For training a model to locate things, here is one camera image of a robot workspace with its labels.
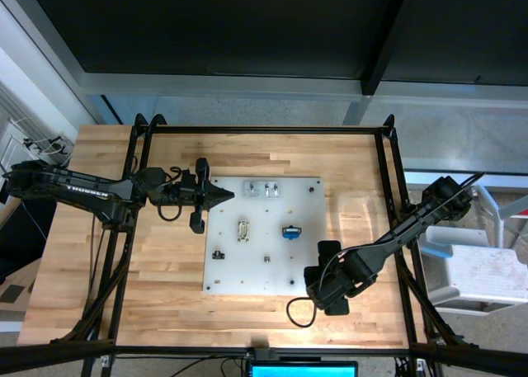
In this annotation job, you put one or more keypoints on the blue connector mount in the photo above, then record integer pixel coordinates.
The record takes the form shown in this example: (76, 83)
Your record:
(291, 237)

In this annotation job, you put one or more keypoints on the blue lit screen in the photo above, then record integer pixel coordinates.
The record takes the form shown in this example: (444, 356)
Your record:
(301, 370)

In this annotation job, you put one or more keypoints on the white tubular chair frame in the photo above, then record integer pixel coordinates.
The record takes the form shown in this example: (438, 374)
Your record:
(493, 212)

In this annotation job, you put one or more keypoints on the black upright socket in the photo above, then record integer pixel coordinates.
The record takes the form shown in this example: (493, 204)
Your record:
(217, 254)

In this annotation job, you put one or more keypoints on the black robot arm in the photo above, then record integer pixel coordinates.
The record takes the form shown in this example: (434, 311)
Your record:
(404, 232)
(82, 191)

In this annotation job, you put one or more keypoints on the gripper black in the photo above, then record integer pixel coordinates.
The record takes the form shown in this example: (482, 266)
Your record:
(332, 282)
(201, 195)

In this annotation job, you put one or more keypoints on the white plastic stool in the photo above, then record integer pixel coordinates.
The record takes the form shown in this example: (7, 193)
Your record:
(482, 270)

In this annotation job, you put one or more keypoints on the small black table camera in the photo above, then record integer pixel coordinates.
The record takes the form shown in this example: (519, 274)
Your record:
(260, 347)

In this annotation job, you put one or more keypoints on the beige connector housing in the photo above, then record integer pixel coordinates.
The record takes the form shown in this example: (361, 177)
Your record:
(243, 232)

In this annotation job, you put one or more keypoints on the black square pad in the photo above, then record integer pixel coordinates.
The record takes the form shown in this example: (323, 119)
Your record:
(11, 294)

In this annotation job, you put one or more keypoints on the white mounting board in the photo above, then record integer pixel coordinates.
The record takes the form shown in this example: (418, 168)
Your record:
(255, 278)

